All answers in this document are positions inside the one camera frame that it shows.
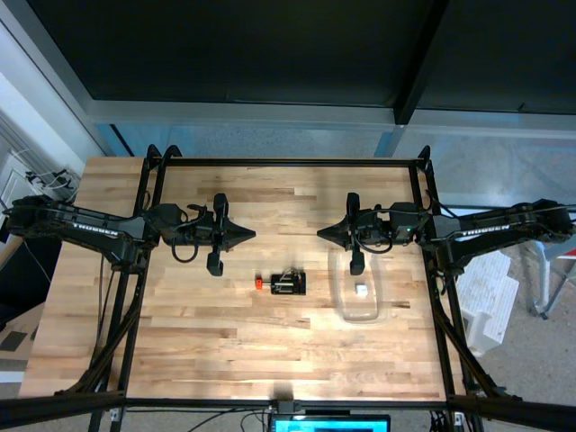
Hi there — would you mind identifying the black vise with red knob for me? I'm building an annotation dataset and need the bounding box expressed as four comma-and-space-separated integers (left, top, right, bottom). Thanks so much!
254, 271, 309, 297

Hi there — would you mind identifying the brown cardboard box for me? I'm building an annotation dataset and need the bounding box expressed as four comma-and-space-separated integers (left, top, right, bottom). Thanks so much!
0, 300, 46, 361

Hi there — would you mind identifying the red and white object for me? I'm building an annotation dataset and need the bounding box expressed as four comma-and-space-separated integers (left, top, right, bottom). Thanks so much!
556, 233, 576, 262

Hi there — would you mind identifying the white foam packing piece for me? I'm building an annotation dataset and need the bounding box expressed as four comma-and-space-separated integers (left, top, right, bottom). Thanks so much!
454, 249, 521, 359

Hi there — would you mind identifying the black and white cable bundle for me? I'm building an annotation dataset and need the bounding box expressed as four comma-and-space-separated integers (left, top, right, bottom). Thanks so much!
22, 166, 77, 191

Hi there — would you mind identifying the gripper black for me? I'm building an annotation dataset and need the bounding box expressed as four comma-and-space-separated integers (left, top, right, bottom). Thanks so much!
188, 193, 257, 277
316, 192, 392, 277

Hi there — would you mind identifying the braided black-white cable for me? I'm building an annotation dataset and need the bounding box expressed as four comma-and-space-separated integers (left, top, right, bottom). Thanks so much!
276, 266, 302, 287

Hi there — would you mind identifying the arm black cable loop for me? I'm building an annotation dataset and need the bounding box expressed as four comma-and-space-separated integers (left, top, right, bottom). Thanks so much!
170, 242, 200, 264
351, 205, 395, 257

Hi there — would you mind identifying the black flat pad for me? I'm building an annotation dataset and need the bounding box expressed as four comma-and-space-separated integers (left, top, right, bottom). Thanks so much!
0, 330, 27, 353

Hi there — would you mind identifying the laptop with blue screen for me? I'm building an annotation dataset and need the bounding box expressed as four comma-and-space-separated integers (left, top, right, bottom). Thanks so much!
268, 413, 392, 432

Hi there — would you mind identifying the black bulky case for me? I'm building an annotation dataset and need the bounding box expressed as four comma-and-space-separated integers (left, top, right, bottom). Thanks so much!
0, 233, 62, 332

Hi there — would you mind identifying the black vertical post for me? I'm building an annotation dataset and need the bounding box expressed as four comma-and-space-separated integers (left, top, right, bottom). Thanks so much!
393, 0, 451, 126

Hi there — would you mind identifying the clear plastic tub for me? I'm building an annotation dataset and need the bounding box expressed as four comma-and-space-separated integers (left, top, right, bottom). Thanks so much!
328, 246, 390, 326

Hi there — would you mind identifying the grey metal chair frame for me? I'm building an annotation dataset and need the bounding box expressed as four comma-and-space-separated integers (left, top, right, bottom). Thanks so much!
524, 238, 576, 321

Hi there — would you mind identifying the black aluminium frame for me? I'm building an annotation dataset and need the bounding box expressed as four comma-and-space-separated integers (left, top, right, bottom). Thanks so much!
0, 143, 576, 432

